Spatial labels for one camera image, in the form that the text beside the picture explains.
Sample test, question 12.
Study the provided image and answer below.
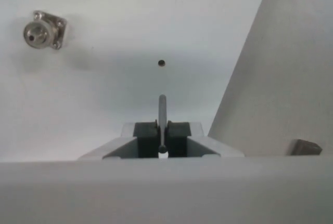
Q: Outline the thin metal round peg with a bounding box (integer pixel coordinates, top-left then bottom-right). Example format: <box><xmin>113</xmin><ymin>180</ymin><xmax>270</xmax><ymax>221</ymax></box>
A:
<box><xmin>157</xmin><ymin>94</ymin><xmax>169</xmax><ymax>154</ymax></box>

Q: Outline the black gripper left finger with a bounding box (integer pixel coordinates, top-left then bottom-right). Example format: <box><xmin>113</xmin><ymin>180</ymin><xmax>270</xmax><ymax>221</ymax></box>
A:
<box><xmin>78</xmin><ymin>121</ymin><xmax>160</xmax><ymax>160</ymax></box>

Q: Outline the white task board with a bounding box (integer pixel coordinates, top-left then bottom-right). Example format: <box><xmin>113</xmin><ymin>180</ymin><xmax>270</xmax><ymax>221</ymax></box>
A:
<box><xmin>0</xmin><ymin>0</ymin><xmax>273</xmax><ymax>163</ymax></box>

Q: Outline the small dark metal block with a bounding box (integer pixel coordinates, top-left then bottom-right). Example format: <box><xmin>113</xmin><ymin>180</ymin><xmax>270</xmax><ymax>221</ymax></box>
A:
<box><xmin>290</xmin><ymin>138</ymin><xmax>323</xmax><ymax>157</ymax></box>

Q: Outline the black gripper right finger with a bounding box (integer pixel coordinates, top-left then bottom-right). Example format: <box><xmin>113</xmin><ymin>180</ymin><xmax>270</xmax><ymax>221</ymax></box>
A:
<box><xmin>166</xmin><ymin>120</ymin><xmax>245</xmax><ymax>159</ymax></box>

